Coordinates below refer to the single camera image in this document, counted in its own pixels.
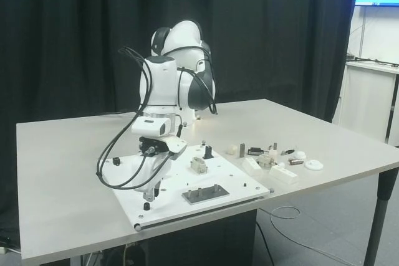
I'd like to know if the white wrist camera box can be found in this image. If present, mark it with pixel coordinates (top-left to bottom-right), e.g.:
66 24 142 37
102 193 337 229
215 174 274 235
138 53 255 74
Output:
130 115 171 138

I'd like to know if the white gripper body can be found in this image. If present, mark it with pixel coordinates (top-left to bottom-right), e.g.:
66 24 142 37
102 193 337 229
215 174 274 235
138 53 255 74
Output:
124 152 173 194

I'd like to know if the white large gear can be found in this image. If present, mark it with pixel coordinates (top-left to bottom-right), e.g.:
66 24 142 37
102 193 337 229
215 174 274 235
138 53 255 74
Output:
305 159 324 173

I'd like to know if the white two-hole holder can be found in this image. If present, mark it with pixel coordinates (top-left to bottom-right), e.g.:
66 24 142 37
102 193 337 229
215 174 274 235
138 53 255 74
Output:
243 156 264 176

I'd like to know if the black curtain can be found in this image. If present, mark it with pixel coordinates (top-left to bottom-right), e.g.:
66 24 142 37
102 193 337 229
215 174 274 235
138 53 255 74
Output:
0 0 359 248

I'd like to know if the white cabinet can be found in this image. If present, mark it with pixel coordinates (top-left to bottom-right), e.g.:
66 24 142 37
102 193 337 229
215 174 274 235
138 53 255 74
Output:
332 59 399 148

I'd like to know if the grey table leg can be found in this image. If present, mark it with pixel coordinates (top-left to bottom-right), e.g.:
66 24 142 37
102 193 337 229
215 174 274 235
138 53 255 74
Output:
375 169 394 266

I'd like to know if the long black cable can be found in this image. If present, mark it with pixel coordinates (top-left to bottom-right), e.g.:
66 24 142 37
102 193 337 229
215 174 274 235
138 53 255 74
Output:
118 45 219 115
97 103 156 189

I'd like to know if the beige waterproof plug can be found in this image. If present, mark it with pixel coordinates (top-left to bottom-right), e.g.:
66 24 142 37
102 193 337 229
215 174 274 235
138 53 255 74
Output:
258 154 276 169

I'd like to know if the white long holder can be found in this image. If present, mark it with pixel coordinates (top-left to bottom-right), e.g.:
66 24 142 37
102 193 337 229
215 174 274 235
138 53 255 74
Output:
269 166 299 186

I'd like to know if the black floor cable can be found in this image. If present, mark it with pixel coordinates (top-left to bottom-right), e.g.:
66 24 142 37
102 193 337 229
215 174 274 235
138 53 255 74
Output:
269 206 399 266

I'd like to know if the black box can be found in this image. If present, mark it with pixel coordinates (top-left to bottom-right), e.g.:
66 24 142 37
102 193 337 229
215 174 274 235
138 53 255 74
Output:
133 208 260 266

